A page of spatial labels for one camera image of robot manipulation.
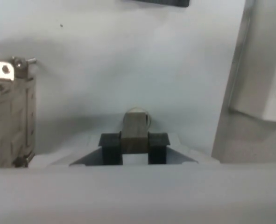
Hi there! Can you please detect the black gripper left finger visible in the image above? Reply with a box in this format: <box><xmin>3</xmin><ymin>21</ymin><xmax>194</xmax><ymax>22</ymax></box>
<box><xmin>68</xmin><ymin>132</ymin><xmax>124</xmax><ymax>167</ymax></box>

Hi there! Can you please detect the white task board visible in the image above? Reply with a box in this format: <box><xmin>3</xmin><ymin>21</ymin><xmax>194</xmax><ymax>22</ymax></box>
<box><xmin>0</xmin><ymin>0</ymin><xmax>247</xmax><ymax>168</ymax></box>

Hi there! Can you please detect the metal square peg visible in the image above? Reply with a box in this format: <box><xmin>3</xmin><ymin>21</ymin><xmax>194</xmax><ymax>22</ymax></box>
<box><xmin>120</xmin><ymin>112</ymin><xmax>150</xmax><ymax>154</ymax></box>

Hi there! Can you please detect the beige connector block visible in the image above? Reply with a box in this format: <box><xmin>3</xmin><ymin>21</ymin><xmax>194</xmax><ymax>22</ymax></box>
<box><xmin>0</xmin><ymin>55</ymin><xmax>37</xmax><ymax>168</ymax></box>

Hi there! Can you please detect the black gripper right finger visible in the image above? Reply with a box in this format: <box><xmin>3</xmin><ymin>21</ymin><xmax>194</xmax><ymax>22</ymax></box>
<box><xmin>147</xmin><ymin>132</ymin><xmax>198</xmax><ymax>165</ymax></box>

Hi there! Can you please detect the white round peg holder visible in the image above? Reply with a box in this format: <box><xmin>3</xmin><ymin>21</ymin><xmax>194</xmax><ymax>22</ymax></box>
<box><xmin>228</xmin><ymin>0</ymin><xmax>276</xmax><ymax>122</ymax></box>

